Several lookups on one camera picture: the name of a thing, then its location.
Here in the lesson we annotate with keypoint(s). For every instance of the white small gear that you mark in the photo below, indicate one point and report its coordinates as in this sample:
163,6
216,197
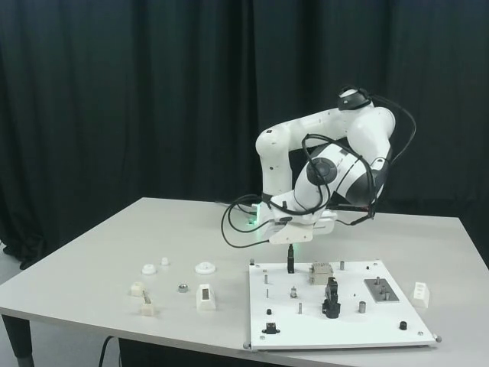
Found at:
165,263

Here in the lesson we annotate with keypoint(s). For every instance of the white task board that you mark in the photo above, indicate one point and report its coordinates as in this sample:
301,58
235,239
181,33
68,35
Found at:
344,329

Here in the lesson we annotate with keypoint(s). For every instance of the black D-SUB plug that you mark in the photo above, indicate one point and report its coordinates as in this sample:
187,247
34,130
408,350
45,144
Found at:
330,302

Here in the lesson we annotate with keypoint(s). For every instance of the thin black rod red tag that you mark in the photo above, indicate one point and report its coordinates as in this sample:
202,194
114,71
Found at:
355,208

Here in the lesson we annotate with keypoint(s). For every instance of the metal BNC plug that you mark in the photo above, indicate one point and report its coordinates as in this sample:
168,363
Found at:
294,292

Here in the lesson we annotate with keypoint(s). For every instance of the white holder with holes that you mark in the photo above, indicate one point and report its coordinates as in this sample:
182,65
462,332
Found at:
420,296

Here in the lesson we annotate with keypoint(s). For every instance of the black curtain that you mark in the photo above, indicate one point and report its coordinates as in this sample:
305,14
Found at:
114,95

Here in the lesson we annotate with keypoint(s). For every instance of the small white cube holder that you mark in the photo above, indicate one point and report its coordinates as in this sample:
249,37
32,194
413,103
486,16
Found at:
149,309
137,290

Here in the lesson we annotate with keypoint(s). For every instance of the metal round peg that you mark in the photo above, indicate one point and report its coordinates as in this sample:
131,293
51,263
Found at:
146,298

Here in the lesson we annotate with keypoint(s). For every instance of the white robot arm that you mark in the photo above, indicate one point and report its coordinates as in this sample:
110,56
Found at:
366,126

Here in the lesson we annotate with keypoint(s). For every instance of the black box under table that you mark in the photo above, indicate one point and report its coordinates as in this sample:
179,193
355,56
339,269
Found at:
172,353

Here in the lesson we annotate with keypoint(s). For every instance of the black USB plug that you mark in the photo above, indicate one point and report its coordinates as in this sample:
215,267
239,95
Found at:
290,264

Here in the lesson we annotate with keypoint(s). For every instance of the white large gear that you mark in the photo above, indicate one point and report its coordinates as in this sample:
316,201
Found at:
204,268

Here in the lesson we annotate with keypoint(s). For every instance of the white medium gear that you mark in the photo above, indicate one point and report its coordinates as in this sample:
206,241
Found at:
149,270

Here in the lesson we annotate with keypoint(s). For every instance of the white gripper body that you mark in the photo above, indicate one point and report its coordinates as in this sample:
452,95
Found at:
294,234

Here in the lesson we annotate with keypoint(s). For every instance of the metal square peg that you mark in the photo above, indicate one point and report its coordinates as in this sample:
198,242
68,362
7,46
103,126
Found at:
204,294

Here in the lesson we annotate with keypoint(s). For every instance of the large white peg holder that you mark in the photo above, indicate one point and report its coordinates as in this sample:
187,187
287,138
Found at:
206,304

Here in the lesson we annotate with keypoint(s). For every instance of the dark table leg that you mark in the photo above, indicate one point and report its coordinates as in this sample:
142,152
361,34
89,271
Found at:
17,344

